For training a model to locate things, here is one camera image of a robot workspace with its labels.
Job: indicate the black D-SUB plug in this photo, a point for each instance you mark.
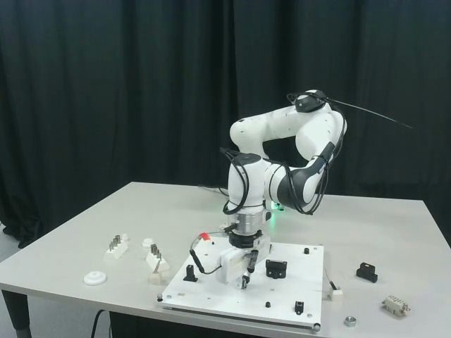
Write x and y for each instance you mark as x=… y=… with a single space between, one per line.
x=366 y=273

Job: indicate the white large gear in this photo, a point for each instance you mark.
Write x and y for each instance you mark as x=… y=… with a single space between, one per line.
x=89 y=280

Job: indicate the small white plug holder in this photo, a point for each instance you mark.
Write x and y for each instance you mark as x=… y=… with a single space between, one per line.
x=156 y=279
x=336 y=295

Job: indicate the white medium gear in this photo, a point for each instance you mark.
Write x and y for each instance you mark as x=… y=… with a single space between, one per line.
x=147 y=243

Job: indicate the black curtain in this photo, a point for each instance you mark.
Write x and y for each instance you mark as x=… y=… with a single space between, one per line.
x=105 y=88

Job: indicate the large metal square peg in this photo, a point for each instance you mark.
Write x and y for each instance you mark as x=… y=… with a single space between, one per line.
x=154 y=248

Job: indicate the white square peg holder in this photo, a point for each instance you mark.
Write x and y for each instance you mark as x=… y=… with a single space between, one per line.
x=151 y=261

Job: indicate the metal hex bolt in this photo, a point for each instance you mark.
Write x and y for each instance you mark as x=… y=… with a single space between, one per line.
x=350 y=320

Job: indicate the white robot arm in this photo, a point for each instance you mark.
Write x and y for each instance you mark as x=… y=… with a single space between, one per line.
x=246 y=134

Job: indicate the beige waterproof plug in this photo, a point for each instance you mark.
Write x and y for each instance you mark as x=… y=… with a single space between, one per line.
x=395 y=303

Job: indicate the white round peg holder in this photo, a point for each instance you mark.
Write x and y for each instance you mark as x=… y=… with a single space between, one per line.
x=114 y=254

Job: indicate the metal USB plug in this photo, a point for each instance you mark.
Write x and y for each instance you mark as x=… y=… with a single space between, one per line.
x=158 y=268

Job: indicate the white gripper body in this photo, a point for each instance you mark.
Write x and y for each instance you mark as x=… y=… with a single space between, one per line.
x=230 y=265

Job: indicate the dark grey table leg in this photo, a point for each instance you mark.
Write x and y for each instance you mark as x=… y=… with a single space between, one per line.
x=15 y=310

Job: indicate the white task board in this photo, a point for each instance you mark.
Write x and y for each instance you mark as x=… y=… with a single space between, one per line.
x=299 y=285

